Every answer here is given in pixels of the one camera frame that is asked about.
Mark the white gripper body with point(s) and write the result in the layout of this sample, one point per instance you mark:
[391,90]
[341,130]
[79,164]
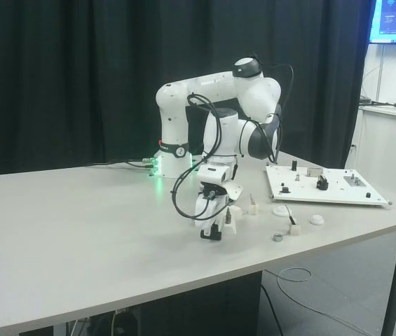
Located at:
[206,213]

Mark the black D-SUB plug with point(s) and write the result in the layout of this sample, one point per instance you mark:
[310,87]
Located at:
[211,237]

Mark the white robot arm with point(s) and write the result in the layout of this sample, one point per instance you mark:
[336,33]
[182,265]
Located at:
[176,98]

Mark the white small plug holder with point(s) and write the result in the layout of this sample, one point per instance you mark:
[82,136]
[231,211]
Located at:
[232,229]

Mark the metal waterproof plug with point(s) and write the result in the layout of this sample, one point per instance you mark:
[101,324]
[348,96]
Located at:
[228,216]

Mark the white flat mounting plate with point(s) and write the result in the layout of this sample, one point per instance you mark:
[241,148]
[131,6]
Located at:
[235,192]

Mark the white cube bolt holder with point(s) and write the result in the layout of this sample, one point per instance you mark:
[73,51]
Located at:
[253,209]

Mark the thin metal bolt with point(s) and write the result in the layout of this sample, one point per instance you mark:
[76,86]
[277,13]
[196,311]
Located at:
[252,200]

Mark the metal BNC plug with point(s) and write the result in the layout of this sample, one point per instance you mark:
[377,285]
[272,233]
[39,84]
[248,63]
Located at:
[277,237]

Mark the white medium gear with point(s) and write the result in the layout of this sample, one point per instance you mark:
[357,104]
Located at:
[281,211]

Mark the black USB plug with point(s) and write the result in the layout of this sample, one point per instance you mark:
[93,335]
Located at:
[292,218]

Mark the white cube USB holder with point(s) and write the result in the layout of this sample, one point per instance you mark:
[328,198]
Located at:
[296,229]

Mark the white small gear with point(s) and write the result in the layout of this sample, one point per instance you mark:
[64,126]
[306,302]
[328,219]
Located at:
[316,220]

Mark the white task board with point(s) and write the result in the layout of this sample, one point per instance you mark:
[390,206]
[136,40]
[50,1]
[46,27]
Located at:
[324,194]

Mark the black curtains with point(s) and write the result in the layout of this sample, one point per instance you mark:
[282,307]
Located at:
[78,87]

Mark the white cabinet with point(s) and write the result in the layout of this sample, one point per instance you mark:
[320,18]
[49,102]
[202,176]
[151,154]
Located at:
[383,150]

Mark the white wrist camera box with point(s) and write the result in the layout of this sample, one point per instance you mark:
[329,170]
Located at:
[215,175]

